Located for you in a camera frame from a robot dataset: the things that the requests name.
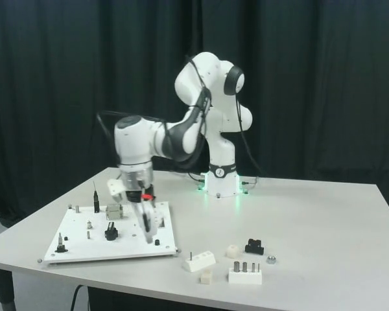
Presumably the black curtain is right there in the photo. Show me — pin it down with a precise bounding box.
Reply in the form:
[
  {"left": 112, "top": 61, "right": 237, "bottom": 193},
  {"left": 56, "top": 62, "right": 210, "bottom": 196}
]
[{"left": 0, "top": 0, "right": 389, "bottom": 223}]

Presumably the white block peg holder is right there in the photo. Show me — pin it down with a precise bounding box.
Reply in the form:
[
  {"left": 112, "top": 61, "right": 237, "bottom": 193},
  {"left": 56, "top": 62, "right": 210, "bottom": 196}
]
[{"left": 228, "top": 266, "right": 264, "bottom": 286}]

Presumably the small white cube holder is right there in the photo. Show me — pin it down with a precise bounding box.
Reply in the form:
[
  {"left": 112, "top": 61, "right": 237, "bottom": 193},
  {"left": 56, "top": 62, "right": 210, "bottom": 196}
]
[{"left": 199, "top": 269, "right": 214, "bottom": 286}]

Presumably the black D-SUB plug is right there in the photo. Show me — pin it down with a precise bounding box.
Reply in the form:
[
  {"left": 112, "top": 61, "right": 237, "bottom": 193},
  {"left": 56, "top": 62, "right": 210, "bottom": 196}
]
[{"left": 244, "top": 238, "right": 267, "bottom": 255}]

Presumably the dark table leg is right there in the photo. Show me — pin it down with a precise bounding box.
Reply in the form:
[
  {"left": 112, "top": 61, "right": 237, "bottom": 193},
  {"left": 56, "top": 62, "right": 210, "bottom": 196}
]
[{"left": 0, "top": 266, "right": 14, "bottom": 311}]

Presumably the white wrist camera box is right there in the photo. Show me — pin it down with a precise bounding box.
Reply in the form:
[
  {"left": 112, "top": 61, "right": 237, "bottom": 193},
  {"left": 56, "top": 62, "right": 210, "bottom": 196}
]
[{"left": 107, "top": 179, "right": 124, "bottom": 196}]

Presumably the black plug with short cable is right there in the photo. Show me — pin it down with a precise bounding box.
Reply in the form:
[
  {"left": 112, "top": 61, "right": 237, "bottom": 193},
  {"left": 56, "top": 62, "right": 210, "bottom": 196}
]
[{"left": 92, "top": 181, "right": 100, "bottom": 214}]

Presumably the thin black rod red tag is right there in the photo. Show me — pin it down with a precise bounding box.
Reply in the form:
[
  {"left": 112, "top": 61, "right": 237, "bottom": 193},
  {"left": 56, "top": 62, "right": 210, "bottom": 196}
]
[{"left": 140, "top": 193, "right": 154, "bottom": 233}]

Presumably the white sloped peg holder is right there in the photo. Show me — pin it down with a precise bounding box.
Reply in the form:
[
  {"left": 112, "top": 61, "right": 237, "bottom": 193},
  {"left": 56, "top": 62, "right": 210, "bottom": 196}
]
[{"left": 182, "top": 249, "right": 217, "bottom": 273}]

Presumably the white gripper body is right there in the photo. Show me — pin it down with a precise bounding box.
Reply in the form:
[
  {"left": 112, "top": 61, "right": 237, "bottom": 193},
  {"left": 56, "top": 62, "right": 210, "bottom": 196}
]
[{"left": 131, "top": 198, "right": 165, "bottom": 244}]

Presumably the black floor cable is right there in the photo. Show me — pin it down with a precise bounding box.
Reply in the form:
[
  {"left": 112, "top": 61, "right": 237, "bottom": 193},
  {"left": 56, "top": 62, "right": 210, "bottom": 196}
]
[{"left": 71, "top": 284, "right": 89, "bottom": 311}]

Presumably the white task board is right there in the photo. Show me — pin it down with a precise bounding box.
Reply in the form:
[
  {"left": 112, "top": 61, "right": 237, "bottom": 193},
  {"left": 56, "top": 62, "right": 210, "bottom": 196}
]
[{"left": 42, "top": 200, "right": 179, "bottom": 265}]

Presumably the black box under table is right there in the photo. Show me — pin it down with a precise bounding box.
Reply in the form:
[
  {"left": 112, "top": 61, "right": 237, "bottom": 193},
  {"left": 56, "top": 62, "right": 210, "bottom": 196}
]
[{"left": 86, "top": 285, "right": 182, "bottom": 311}]

